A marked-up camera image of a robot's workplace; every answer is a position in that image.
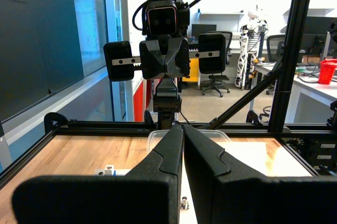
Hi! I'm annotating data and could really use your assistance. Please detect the black aluminium frame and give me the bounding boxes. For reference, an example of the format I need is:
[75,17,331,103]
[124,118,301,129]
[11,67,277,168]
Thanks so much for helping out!
[0,0,337,190]

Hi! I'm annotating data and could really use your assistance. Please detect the clear plastic tub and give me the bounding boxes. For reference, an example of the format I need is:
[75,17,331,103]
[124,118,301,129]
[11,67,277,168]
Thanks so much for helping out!
[146,128,230,154]

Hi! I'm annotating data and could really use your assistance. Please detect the black computer monitor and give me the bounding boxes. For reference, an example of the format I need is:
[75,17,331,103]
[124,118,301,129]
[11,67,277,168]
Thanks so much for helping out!
[191,23,217,40]
[305,16,337,59]

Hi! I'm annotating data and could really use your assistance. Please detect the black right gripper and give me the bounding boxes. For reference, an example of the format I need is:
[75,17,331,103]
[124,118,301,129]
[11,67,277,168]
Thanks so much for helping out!
[103,33,226,82]

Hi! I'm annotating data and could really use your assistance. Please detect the yellow cabinet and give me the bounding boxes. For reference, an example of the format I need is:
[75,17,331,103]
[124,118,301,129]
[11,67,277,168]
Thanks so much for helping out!
[182,57,200,82]

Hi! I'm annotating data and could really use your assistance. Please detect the short black camera cable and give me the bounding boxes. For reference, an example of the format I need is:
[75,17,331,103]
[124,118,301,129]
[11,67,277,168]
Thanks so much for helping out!
[132,1,148,31]

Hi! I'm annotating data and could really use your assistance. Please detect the black office chair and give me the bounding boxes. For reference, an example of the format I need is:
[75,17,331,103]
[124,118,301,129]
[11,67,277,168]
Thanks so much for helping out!
[265,34,286,95]
[201,31,234,98]

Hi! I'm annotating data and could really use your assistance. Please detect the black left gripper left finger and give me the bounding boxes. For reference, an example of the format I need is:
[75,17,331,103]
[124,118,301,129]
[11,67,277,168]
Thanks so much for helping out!
[12,124,184,224]

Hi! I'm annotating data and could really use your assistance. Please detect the red plastic bucket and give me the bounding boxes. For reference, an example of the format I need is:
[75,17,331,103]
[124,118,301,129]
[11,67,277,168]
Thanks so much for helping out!
[318,59,337,85]

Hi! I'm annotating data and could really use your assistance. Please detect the white task board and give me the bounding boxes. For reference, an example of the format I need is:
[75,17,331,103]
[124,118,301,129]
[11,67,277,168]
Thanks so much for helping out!
[94,141,314,224]

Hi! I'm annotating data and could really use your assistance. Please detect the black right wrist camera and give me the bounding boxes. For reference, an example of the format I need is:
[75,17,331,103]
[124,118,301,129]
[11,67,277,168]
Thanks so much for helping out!
[143,0,191,36]

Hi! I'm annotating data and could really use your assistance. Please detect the red cabinet panel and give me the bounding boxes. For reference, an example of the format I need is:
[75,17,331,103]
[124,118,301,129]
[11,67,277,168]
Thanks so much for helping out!
[133,80,153,122]

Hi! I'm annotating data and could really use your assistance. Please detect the white office desk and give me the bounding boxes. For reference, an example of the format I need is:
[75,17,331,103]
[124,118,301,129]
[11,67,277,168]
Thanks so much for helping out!
[249,62,337,124]

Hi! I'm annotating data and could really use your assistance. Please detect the small blue white connector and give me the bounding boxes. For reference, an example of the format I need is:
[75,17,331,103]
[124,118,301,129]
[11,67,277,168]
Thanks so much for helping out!
[94,164,117,177]

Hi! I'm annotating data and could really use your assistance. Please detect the white humanoid robot figure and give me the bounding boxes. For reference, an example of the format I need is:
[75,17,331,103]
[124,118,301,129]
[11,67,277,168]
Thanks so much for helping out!
[235,4,270,91]

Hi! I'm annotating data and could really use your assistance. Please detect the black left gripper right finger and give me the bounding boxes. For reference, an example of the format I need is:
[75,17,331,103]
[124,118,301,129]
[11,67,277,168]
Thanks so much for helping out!
[184,125,337,224]

